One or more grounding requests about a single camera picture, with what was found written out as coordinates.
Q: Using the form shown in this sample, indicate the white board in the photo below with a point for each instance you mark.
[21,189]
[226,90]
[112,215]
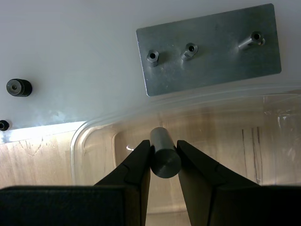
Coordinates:
[70,47]

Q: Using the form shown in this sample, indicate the aluminium plate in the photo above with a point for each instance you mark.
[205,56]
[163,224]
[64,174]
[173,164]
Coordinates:
[211,68]

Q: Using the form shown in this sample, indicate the long silver metal standoff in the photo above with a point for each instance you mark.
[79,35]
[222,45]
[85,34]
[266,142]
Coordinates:
[250,41]

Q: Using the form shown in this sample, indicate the clear plastic tub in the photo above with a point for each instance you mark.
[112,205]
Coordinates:
[235,141]

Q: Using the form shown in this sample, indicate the black knurled cap screw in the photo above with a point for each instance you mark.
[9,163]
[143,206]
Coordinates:
[18,87]

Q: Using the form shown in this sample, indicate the short silver metal standoff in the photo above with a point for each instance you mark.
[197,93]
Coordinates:
[189,50]
[152,57]

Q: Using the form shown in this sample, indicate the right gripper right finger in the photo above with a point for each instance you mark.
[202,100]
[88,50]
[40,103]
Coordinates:
[235,207]

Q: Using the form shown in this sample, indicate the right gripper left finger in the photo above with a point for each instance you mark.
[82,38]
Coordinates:
[70,207]

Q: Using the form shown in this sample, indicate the grey steel cylinder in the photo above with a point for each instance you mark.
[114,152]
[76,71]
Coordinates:
[164,155]

